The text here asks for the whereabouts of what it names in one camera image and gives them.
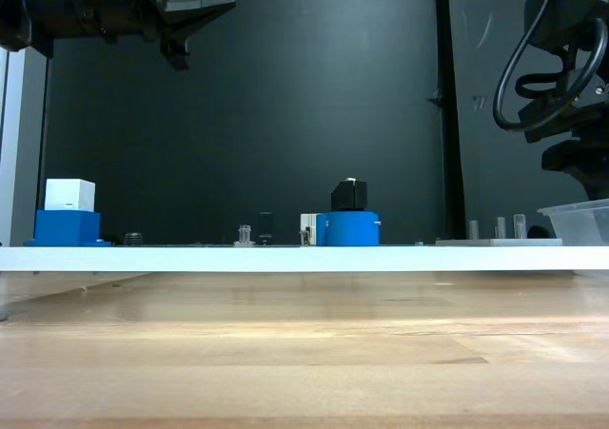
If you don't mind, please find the white taskboard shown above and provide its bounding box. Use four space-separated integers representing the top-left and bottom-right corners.
0 244 609 273

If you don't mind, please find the clear plastic tub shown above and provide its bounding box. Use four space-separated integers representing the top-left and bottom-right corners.
536 199 609 279

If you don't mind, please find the grey metal plate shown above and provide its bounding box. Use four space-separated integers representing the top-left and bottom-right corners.
434 237 564 247

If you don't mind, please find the white cube block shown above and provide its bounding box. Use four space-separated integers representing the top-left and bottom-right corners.
45 177 97 213

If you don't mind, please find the small black connector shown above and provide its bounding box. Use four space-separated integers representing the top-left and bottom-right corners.
259 211 275 246

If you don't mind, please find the clear plastic connector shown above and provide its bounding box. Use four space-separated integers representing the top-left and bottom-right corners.
232 223 257 246

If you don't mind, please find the blue square base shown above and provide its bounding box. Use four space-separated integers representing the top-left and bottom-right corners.
23 209 113 248

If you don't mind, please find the black D-sub connector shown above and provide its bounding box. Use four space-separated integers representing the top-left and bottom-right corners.
329 176 369 212

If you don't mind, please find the white connector housing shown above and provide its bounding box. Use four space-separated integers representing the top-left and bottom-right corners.
298 212 320 247

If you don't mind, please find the blue connector holder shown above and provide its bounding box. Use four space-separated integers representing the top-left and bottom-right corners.
316 210 381 247

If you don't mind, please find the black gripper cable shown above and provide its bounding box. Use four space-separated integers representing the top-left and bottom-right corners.
492 0 609 133

